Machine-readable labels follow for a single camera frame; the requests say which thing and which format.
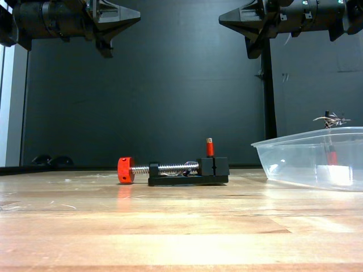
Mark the red rca connector with wires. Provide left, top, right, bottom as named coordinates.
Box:
left=313, top=110, right=352, bottom=165

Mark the black rounded clamp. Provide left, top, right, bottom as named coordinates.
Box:
left=31, top=154, right=53, bottom=167
left=49, top=155, right=74, bottom=167

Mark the clear plastic tub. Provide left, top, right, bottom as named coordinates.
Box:
left=251, top=126, right=363, bottom=193

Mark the red round knob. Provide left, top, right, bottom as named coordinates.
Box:
left=117, top=156, right=136, bottom=185

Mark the black vise clamp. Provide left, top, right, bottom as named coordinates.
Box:
left=147, top=156, right=230, bottom=187

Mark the silver threaded screw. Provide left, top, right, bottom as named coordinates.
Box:
left=130, top=161, right=200, bottom=175

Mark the white foam block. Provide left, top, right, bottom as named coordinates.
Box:
left=316, top=165, right=351, bottom=185

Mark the black frame post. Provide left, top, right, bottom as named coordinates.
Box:
left=259, top=36, right=278, bottom=140

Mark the black aluminium frame rail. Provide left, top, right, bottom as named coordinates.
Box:
left=0, top=163, right=266, bottom=176

